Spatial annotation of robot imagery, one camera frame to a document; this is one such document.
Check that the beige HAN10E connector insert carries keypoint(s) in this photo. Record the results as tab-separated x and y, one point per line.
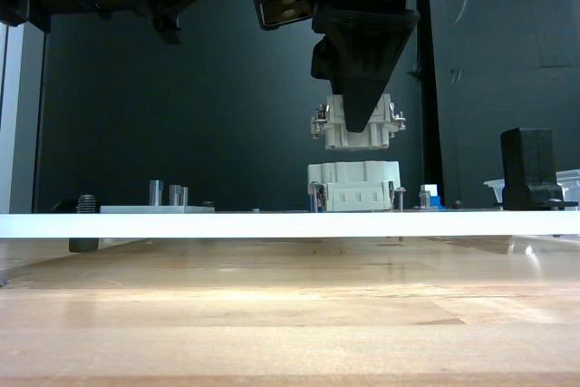
378	138

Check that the beige HAN10E hub socket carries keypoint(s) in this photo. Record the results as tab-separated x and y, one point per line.
358	178

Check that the small silver socket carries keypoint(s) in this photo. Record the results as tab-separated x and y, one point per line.
426	199

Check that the black screw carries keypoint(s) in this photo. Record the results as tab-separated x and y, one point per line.
88	205
458	204

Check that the clear plastic tub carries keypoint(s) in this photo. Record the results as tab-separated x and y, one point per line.
494	185

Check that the white mounting board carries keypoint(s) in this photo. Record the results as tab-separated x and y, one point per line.
290	226

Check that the silver metal bar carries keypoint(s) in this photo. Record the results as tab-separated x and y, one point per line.
176	196
156	192

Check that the black plastic socket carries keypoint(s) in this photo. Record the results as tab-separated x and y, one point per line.
528	169

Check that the black vertical post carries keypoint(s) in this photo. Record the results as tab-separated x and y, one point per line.
428	133

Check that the grey aluminium partition frame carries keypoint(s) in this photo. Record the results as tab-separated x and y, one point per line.
27	133

